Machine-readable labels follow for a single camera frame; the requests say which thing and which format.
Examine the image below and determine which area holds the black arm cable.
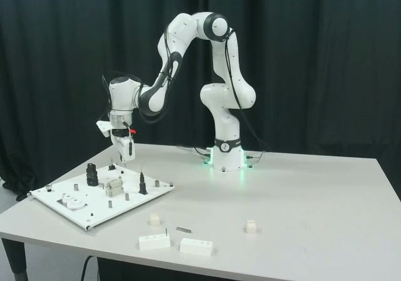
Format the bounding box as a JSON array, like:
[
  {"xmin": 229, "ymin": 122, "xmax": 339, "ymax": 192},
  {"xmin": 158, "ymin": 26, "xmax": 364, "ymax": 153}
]
[
  {"xmin": 224, "ymin": 27, "xmax": 267, "ymax": 161},
  {"xmin": 100, "ymin": 27, "xmax": 189, "ymax": 125}
]

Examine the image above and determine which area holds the white task board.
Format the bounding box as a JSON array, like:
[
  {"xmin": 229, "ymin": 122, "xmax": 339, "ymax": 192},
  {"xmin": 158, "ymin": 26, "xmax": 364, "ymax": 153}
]
[{"xmin": 27, "ymin": 163, "xmax": 174, "ymax": 232}]

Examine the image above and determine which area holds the black curtain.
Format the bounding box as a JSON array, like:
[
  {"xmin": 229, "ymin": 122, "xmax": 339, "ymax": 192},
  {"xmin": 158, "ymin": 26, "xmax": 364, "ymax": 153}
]
[{"xmin": 0, "ymin": 0, "xmax": 401, "ymax": 197}]

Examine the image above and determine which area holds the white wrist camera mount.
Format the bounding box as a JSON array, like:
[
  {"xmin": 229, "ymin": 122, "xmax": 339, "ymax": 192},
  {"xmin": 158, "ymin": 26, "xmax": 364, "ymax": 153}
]
[{"xmin": 95, "ymin": 120, "xmax": 113, "ymax": 144}]

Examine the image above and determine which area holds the black table leg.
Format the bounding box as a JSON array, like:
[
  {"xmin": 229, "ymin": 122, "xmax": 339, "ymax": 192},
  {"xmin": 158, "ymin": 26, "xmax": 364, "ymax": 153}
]
[{"xmin": 1, "ymin": 237, "xmax": 26, "ymax": 281}]

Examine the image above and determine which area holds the black D-SUB plug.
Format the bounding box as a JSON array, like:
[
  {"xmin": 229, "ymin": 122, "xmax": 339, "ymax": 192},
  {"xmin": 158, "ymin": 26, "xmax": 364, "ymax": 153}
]
[{"xmin": 85, "ymin": 161, "xmax": 98, "ymax": 188}]

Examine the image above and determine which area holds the black USB plug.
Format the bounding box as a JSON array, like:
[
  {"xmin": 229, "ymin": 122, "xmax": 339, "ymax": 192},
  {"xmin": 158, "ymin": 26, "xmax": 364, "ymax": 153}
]
[{"xmin": 138, "ymin": 165, "xmax": 148, "ymax": 196}]

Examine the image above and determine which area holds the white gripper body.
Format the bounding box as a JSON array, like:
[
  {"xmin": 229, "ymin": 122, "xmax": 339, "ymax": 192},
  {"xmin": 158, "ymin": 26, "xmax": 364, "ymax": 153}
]
[{"xmin": 112, "ymin": 136, "xmax": 136, "ymax": 163}]

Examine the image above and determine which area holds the silver wrist ring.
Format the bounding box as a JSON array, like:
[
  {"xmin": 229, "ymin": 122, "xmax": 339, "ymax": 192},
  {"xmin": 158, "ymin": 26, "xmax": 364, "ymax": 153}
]
[{"xmin": 108, "ymin": 113, "xmax": 132, "ymax": 129}]

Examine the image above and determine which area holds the black rod with red tag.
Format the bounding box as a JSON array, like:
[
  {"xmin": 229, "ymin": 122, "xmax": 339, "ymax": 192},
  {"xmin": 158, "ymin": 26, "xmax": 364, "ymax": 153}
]
[{"xmin": 123, "ymin": 128, "xmax": 138, "ymax": 156}]

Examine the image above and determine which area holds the long white peg holder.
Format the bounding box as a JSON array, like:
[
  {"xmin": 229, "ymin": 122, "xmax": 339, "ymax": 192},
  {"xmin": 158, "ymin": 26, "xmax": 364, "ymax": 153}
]
[
  {"xmin": 179, "ymin": 238, "xmax": 216, "ymax": 257},
  {"xmin": 138, "ymin": 234, "xmax": 172, "ymax": 251}
]

